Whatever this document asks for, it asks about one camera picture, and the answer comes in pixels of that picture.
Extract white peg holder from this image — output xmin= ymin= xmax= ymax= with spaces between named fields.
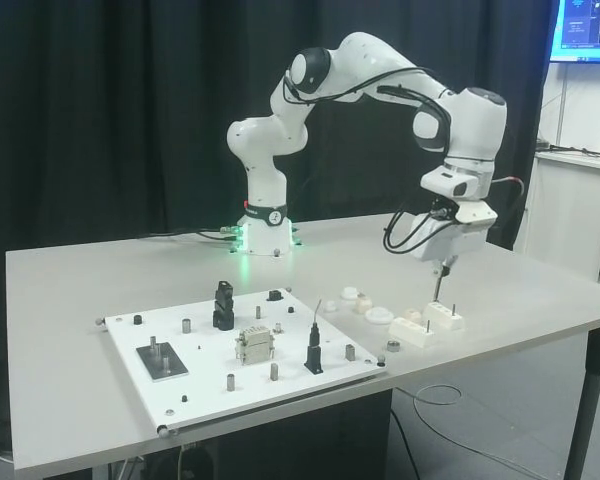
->
xmin=422 ymin=300 xmax=467 ymax=332
xmin=388 ymin=316 xmax=438 ymax=350

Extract white task board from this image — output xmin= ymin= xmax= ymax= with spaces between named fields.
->
xmin=93 ymin=287 xmax=388 ymax=437

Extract thin grey cable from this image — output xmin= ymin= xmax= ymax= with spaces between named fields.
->
xmin=389 ymin=383 xmax=514 ymax=480

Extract black plug with short cable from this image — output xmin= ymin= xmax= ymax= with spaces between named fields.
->
xmin=303 ymin=298 xmax=327 ymax=376

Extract white large gear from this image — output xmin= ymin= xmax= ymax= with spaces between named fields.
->
xmin=363 ymin=306 xmax=394 ymax=326

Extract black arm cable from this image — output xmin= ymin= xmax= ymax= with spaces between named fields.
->
xmin=282 ymin=64 xmax=454 ymax=252

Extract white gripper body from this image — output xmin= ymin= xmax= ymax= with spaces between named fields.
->
xmin=408 ymin=212 xmax=485 ymax=263

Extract black base cable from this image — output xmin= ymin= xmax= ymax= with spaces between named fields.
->
xmin=129 ymin=225 xmax=246 ymax=251

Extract beige metal waterproof plug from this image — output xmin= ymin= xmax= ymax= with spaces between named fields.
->
xmin=233 ymin=327 xmax=277 ymax=362

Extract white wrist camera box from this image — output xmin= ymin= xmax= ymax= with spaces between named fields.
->
xmin=419 ymin=166 xmax=470 ymax=200

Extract black cables on cabinet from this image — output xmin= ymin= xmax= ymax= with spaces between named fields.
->
xmin=533 ymin=141 xmax=600 ymax=162

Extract black curtain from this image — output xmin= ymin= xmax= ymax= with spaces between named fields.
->
xmin=0 ymin=0 xmax=566 ymax=451

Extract black D-SUB plug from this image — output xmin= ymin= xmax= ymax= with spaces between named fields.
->
xmin=211 ymin=280 xmax=236 ymax=334

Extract black table leg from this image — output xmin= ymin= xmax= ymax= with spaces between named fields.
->
xmin=563 ymin=327 xmax=600 ymax=480

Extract flat white mounting plate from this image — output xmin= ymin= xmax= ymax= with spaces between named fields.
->
xmin=453 ymin=201 xmax=499 ymax=232

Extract blue screen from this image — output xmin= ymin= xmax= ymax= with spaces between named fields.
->
xmin=548 ymin=0 xmax=600 ymax=65

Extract white cabinet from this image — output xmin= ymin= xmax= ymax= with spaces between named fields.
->
xmin=511 ymin=149 xmax=600 ymax=292

